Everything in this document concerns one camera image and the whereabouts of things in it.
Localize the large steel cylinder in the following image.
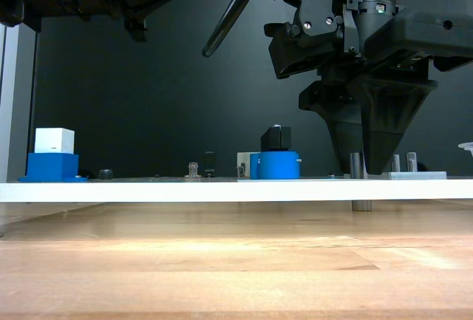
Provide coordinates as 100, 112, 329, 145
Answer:
350, 152, 372, 212

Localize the grey metal plate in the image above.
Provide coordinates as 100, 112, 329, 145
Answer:
343, 170, 449, 181

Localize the black block plug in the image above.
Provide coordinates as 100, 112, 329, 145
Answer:
259, 123, 291, 152

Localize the blue round holder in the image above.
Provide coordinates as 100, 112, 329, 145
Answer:
249, 149, 302, 180

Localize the small black connector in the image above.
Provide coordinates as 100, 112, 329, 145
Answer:
203, 151, 217, 178

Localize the white cube block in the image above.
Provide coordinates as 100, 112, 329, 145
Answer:
34, 127, 76, 154

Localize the white board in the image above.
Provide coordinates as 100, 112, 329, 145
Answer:
0, 176, 473, 203

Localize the blue square base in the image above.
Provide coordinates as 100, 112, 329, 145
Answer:
17, 152, 89, 183

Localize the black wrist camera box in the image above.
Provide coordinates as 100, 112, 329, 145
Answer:
263, 20, 336, 80

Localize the light grey frame post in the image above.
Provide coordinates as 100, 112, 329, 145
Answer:
0, 24, 37, 183

